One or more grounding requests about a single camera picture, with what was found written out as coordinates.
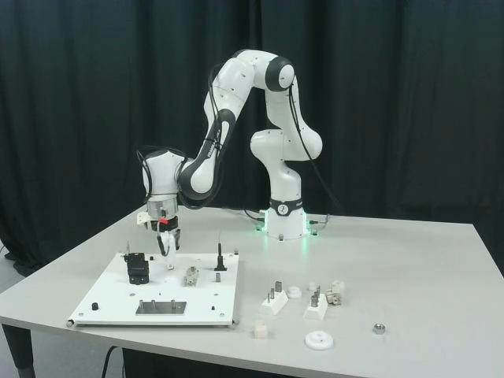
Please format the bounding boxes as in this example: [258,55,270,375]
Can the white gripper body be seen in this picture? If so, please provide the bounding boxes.
[159,228,183,254]

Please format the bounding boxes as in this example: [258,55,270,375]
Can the white task board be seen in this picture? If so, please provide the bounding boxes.
[65,251,241,328]

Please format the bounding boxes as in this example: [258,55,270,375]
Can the white square peg holder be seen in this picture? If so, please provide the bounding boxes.
[258,290,289,316]

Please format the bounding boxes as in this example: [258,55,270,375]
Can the black curtain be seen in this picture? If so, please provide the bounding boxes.
[0,0,504,276]

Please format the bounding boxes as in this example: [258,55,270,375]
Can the white round peg holder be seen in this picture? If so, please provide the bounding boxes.
[302,298,328,321]

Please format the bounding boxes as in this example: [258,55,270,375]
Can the white large gear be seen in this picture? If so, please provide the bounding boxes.
[304,332,335,350]

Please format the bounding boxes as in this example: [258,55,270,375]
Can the black table leg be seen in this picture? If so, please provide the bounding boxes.
[1,323,32,378]

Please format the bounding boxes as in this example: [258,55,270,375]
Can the thin black rod on wire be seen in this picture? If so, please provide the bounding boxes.
[156,218,171,256]

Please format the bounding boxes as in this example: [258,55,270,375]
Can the silver wrist ring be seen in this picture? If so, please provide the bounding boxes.
[146,198,177,217]

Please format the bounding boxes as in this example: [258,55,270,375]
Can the black plug with short cable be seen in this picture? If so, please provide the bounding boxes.
[213,243,228,272]

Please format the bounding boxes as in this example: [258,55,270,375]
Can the black robot supply cable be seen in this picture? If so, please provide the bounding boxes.
[228,206,265,221]

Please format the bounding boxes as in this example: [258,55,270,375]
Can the black hanging cable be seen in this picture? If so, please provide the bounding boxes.
[102,345,121,378]

